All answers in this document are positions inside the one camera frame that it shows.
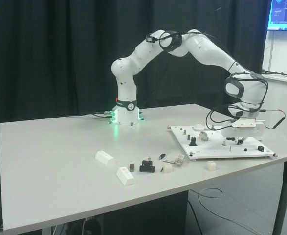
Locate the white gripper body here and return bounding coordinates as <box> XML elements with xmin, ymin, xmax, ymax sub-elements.
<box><xmin>221</xmin><ymin>119</ymin><xmax>265</xmax><ymax>140</ymax></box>

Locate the white peg holder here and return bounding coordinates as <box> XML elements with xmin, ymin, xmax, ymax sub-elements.
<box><xmin>94</xmin><ymin>150</ymin><xmax>117</xmax><ymax>167</ymax></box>
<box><xmin>116</xmin><ymin>166</ymin><xmax>137</xmax><ymax>187</ymax></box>

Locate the white task board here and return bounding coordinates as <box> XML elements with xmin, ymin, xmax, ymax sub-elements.
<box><xmin>167</xmin><ymin>124</ymin><xmax>279</xmax><ymax>161</ymax></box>

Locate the small white cube holder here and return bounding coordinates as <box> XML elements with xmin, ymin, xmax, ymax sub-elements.
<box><xmin>205</xmin><ymin>160</ymin><xmax>218</xmax><ymax>171</ymax></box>
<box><xmin>161</xmin><ymin>163</ymin><xmax>175</xmax><ymax>174</ymax></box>

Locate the white cabinet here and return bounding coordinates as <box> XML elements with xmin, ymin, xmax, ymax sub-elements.
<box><xmin>262</xmin><ymin>70</ymin><xmax>287</xmax><ymax>142</ymax></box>

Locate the metal D-SUB plug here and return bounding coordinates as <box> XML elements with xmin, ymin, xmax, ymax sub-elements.
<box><xmin>173</xmin><ymin>155</ymin><xmax>186</xmax><ymax>167</ymax></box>

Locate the black table leg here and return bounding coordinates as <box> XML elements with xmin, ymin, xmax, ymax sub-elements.
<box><xmin>278</xmin><ymin>155</ymin><xmax>287</xmax><ymax>235</ymax></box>

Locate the black plug housing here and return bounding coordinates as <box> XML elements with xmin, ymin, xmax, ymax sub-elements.
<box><xmin>139</xmin><ymin>159</ymin><xmax>156</xmax><ymax>173</ymax></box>

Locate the blue screen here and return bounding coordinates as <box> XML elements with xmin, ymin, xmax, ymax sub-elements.
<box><xmin>266</xmin><ymin>0</ymin><xmax>287</xmax><ymax>31</ymax></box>

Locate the black curtain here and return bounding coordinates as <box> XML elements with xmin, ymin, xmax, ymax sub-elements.
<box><xmin>0</xmin><ymin>0</ymin><xmax>268</xmax><ymax>235</ymax></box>

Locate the thin black rod on wire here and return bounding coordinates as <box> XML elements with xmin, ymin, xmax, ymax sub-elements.
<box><xmin>258</xmin><ymin>108</ymin><xmax>287</xmax><ymax>130</ymax></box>

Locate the black looped wrist cable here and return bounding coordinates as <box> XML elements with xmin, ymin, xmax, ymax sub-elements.
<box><xmin>205</xmin><ymin>104</ymin><xmax>243</xmax><ymax>131</ymax></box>

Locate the grey floor cable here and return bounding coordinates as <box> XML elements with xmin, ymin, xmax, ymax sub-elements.
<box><xmin>198</xmin><ymin>187</ymin><xmax>287</xmax><ymax>235</ymax></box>

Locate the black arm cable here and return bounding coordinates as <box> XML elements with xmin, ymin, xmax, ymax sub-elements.
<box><xmin>145</xmin><ymin>29</ymin><xmax>269</xmax><ymax>108</ymax></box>

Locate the black base cable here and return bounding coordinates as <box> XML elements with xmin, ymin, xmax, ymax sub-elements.
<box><xmin>68</xmin><ymin>110</ymin><xmax>116</xmax><ymax>119</ymax></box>

